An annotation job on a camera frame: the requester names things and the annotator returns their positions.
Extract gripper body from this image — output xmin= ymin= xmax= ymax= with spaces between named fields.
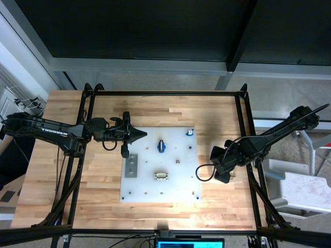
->
xmin=113 ymin=111 xmax=131 ymax=159
xmin=209 ymin=145 xmax=233 ymax=184

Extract blue holder with silver connector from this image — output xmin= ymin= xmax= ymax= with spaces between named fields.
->
xmin=156 ymin=139 xmax=167 ymax=154

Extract aluminium plate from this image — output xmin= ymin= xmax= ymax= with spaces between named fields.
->
xmin=125 ymin=153 xmax=139 ymax=178

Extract white board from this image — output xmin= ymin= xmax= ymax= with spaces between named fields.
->
xmin=119 ymin=126 xmax=202 ymax=204

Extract white step stool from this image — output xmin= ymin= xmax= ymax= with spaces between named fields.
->
xmin=265 ymin=158 xmax=331 ymax=220

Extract laptop screen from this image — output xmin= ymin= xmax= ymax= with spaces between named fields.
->
xmin=155 ymin=238 xmax=225 ymax=248

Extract black metal frame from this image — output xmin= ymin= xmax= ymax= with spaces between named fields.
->
xmin=0 ymin=82 xmax=331 ymax=248

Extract white chair frame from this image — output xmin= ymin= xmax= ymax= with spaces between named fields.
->
xmin=294 ymin=130 xmax=331 ymax=179

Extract white cables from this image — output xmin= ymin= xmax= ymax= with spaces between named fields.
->
xmin=14 ymin=96 xmax=46 ymax=116

